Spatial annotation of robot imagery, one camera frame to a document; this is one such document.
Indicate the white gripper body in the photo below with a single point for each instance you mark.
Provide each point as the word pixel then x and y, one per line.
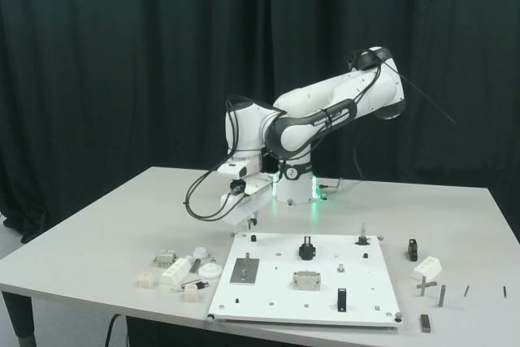
pixel 237 209

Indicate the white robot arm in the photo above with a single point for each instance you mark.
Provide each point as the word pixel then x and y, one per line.
pixel 300 119

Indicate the black bolt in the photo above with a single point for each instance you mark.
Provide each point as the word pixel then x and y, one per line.
pixel 195 265

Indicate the white small gear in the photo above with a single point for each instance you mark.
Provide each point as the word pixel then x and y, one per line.
pixel 200 252

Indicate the white medium gear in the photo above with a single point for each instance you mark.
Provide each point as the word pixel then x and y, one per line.
pixel 211 271

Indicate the white task board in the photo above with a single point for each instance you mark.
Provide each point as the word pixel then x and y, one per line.
pixel 300 282

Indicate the black plug with metal tip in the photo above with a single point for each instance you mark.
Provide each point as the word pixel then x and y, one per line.
pixel 195 284

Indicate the beige D-SUB plug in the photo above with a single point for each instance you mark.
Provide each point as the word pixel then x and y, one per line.
pixel 164 259

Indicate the white long holder with holes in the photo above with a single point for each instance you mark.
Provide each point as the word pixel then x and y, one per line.
pixel 174 271

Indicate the small white plug holder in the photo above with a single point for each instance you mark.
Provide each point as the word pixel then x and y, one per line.
pixel 191 293

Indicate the white cube holder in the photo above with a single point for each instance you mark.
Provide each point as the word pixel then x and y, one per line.
pixel 146 279

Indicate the black block plug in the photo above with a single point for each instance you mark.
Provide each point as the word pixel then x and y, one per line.
pixel 412 249

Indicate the white wedge holder with holes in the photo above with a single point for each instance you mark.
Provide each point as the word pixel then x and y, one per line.
pixel 427 269

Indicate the metal round peg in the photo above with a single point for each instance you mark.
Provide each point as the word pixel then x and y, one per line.
pixel 422 286

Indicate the dark square metal peg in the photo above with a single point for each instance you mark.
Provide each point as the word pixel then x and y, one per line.
pixel 425 323

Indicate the black curtain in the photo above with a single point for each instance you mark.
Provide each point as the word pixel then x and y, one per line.
pixel 122 38

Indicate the black table leg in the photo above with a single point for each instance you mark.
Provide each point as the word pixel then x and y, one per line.
pixel 18 318

